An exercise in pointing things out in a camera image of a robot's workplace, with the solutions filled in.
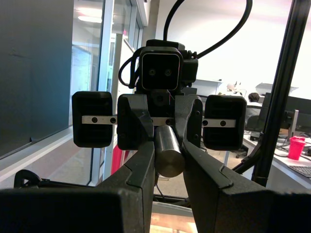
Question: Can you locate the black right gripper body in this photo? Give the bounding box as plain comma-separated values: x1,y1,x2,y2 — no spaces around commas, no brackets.
72,89,247,151

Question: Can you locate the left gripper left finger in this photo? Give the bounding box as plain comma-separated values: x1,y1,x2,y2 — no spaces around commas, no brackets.
0,141,156,233

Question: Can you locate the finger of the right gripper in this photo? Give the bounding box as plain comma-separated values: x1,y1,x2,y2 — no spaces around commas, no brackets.
117,94,155,150
173,94,204,149

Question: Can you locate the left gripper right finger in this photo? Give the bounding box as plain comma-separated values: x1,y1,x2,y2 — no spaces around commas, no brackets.
182,142,311,233

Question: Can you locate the dark steel cylinder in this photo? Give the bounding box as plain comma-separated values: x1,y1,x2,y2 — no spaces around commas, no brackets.
154,125,186,178

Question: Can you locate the white office desk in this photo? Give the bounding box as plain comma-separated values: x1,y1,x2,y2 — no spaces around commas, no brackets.
242,134,311,195

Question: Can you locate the black office chair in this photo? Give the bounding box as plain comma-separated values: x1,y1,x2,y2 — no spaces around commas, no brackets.
234,115,261,159

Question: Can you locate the person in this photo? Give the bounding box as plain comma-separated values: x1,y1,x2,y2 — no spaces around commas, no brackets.
245,92,262,127

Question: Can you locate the black keyboard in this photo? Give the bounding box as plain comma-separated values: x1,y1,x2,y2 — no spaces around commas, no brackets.
287,165,311,179

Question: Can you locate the red cup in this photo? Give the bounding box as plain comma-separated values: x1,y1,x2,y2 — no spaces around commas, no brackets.
288,135,307,161

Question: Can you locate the black computer monitor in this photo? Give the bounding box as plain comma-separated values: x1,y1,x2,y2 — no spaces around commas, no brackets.
284,96,311,133

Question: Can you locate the thin black cable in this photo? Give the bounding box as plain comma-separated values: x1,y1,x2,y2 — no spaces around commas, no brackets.
118,54,141,89

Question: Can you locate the black frame brace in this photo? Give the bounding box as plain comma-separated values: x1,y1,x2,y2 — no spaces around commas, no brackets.
232,143,264,176

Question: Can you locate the grey window frame post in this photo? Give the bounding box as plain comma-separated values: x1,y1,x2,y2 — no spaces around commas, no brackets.
88,0,115,186

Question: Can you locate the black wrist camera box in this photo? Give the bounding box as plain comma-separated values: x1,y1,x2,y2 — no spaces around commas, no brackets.
139,47,183,92

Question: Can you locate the black frame post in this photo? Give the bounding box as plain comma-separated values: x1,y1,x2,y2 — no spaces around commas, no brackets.
251,0,308,188

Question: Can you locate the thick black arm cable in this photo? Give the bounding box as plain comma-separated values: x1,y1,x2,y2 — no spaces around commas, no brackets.
163,0,254,59

